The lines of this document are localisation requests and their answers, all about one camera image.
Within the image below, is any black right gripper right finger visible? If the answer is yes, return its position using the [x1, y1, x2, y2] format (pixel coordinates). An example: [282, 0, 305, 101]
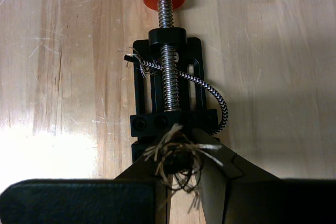
[193, 129, 336, 224]

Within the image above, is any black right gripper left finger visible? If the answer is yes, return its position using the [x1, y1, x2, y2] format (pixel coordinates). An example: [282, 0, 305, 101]
[0, 142, 170, 224]

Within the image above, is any red RCA socket braided cable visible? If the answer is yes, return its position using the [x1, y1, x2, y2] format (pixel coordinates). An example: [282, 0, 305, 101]
[117, 47, 229, 135]

